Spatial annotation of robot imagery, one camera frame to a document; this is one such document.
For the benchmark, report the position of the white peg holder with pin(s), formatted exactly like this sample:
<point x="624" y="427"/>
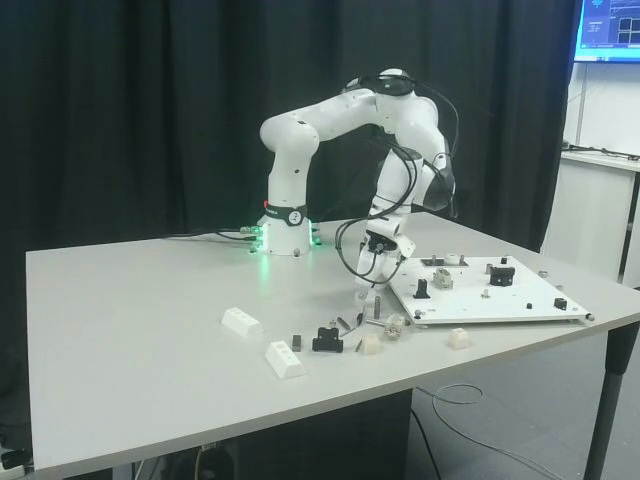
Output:
<point x="284" y="359"/>
<point x="242" y="324"/>

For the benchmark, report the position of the small metal round peg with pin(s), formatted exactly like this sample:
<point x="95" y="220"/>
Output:
<point x="343" y="321"/>

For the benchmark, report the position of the black curtain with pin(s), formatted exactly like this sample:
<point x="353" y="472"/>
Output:
<point x="150" y="100"/>

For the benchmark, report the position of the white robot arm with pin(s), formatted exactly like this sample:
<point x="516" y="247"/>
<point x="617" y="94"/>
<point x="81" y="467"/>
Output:
<point x="290" y="200"/>

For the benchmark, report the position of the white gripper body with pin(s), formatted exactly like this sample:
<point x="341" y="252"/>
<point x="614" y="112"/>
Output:
<point x="375" y="267"/>

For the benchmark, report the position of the dark metal square peg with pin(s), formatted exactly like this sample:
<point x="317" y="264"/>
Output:
<point x="297" y="343"/>

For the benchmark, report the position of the white cabinet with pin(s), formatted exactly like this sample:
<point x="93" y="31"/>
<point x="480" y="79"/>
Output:
<point x="595" y="210"/>

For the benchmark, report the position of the metal bolt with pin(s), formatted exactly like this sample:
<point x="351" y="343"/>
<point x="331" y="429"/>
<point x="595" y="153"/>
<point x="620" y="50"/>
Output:
<point x="375" y="323"/>

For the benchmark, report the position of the grey table leg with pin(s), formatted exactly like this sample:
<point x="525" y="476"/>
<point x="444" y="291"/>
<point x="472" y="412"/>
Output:
<point x="607" y="400"/>

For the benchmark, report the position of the white large gear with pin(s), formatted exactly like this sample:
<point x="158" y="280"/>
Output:
<point x="358" y="297"/>

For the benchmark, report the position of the black D-SUB plug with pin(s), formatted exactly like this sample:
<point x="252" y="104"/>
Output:
<point x="327" y="341"/>

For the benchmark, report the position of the white task board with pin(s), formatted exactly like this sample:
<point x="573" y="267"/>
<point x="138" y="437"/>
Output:
<point x="480" y="305"/>

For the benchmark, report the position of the white medium gear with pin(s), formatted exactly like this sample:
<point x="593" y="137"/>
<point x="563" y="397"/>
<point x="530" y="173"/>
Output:
<point x="453" y="259"/>

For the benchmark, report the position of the clear Ethernet plug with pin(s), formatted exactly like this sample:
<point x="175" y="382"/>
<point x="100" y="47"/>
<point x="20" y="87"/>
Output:
<point x="394" y="328"/>

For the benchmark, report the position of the small white cube holder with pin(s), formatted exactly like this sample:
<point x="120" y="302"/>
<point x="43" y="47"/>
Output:
<point x="371" y="346"/>
<point x="460" y="338"/>

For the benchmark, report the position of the blue screen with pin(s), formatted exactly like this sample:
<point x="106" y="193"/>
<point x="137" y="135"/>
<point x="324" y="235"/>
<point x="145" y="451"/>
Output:
<point x="607" y="30"/>

